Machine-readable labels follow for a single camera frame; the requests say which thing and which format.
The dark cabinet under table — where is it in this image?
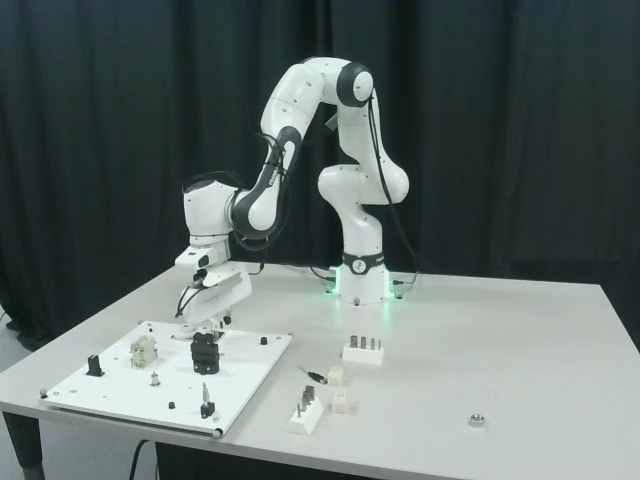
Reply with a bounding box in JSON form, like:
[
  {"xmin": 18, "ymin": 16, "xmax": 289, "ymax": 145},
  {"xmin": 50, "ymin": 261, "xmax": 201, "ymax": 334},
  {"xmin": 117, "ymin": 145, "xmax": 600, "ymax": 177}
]
[{"xmin": 155, "ymin": 442, "xmax": 236, "ymax": 480}]

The beige waterproof plug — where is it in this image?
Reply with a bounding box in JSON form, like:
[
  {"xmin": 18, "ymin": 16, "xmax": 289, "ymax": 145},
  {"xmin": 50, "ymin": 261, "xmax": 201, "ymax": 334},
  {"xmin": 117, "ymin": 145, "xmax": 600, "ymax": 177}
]
[{"xmin": 128, "ymin": 339, "xmax": 151, "ymax": 369}]

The white task board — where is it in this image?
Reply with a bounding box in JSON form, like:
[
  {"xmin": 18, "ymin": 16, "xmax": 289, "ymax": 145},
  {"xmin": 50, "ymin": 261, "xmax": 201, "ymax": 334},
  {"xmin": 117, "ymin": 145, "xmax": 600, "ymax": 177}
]
[{"xmin": 38, "ymin": 319, "xmax": 296, "ymax": 441}]

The white round peg holder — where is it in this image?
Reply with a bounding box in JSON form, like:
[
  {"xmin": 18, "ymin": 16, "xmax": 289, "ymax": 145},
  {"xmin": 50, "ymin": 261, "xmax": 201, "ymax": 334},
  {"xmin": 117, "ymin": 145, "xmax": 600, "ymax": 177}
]
[{"xmin": 341, "ymin": 343, "xmax": 388, "ymax": 367}]

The black D-SUB plug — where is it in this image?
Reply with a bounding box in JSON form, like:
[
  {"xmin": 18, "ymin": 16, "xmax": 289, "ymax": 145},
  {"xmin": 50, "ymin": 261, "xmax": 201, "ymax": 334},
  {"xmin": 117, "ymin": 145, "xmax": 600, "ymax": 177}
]
[{"xmin": 189, "ymin": 329, "xmax": 221, "ymax": 377}]

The white square peg holder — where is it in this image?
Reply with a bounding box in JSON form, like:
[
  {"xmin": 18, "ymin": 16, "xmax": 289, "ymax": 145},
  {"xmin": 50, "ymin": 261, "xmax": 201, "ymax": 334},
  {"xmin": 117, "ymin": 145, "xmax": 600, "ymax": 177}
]
[{"xmin": 285, "ymin": 401, "xmax": 325, "ymax": 435}]

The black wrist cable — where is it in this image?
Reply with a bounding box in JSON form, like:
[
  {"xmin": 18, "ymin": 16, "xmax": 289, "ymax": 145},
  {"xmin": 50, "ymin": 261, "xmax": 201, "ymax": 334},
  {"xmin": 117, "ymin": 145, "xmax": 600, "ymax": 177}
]
[{"xmin": 178, "ymin": 268, "xmax": 209, "ymax": 314}]

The black table leg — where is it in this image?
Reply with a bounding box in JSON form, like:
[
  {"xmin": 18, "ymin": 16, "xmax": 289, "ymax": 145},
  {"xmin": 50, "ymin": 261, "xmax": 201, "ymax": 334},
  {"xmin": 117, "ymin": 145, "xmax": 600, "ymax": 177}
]
[{"xmin": 1, "ymin": 410, "xmax": 45, "ymax": 480}]

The black curtain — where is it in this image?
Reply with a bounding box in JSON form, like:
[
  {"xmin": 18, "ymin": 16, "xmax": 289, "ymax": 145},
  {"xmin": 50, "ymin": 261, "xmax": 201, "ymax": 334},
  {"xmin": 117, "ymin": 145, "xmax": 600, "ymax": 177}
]
[{"xmin": 0, "ymin": 0, "xmax": 640, "ymax": 334}]

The black floor cable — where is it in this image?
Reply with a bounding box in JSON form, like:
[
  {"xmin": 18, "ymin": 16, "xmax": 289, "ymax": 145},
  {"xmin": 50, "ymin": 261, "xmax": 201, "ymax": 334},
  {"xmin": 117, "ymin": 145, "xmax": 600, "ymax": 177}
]
[{"xmin": 130, "ymin": 438, "xmax": 157, "ymax": 480}]

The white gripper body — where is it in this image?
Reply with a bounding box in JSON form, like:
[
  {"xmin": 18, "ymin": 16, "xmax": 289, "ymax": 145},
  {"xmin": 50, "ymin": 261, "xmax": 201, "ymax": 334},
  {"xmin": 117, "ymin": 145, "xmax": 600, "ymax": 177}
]
[{"xmin": 185, "ymin": 268, "xmax": 253, "ymax": 327}]

